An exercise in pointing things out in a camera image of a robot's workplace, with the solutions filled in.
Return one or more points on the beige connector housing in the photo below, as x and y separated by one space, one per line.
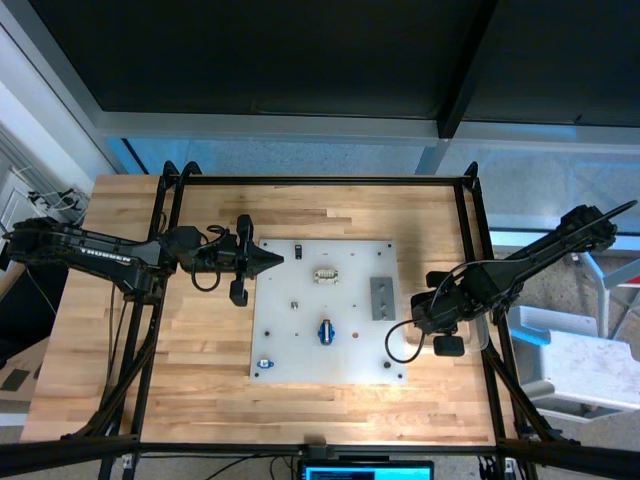
326 277

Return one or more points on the white step stool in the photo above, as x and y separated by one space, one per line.
580 365

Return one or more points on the clear plastic tub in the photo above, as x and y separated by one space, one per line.
472 340

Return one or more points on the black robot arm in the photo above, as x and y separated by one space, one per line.
100 252
530 252

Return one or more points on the grey metal peg block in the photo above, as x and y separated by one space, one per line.
375 310

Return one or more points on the black window post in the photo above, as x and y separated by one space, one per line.
465 75

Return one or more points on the black block with silver top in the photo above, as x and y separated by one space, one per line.
326 332

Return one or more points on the laptop screen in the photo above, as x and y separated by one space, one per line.
365 472

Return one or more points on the small black camera box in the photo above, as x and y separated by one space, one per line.
316 447

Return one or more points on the black upright plug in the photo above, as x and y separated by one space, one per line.
298 251

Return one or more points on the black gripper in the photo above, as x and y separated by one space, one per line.
448 346
242 250

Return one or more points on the blue square mount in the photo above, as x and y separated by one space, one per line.
256 364

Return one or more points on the black aluminium table frame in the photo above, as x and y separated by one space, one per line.
320 181

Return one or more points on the blue round holder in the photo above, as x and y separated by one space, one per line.
318 334

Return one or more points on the flat cardboard box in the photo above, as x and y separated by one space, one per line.
25 365

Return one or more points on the white taskboard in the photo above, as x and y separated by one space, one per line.
280 350

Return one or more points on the grey metal chair frame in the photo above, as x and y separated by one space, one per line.
603 310

